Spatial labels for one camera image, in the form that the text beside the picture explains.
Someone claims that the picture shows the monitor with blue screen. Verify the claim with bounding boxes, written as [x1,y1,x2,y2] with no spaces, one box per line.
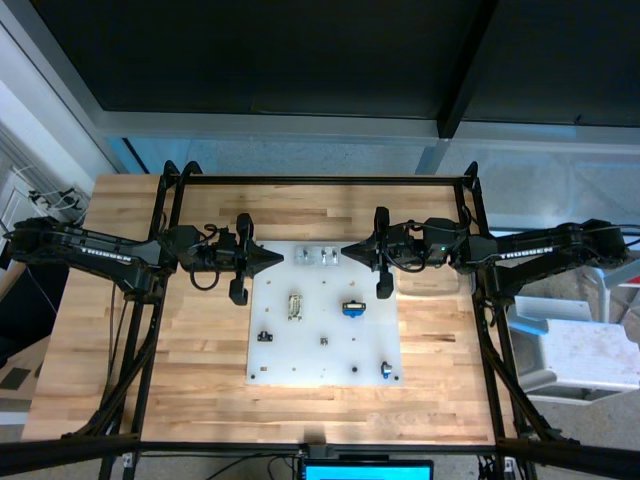
[298,458,435,480]

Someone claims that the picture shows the white plastic step stool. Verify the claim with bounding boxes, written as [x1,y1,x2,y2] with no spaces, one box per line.
[508,294,640,407]

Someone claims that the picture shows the clear plastic tub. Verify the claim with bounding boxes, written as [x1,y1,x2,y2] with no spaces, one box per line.
[397,272,462,298]

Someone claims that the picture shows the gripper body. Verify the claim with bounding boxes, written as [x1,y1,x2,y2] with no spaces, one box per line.
[374,206,426,301]
[214,213,258,306]

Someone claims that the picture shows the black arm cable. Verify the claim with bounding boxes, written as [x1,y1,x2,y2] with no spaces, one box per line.
[188,267,222,293]

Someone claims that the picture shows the black upright pillar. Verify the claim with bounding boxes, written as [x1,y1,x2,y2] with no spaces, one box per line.
[437,0,501,140]

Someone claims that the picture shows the black metal frame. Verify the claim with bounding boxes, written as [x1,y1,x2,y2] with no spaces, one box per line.
[0,159,640,480]

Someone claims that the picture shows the silver rimmed black camera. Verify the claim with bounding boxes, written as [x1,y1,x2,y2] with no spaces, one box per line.
[304,442,341,459]

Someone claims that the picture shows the white plastic board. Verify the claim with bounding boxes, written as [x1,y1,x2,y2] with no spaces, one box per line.
[245,240,404,387]

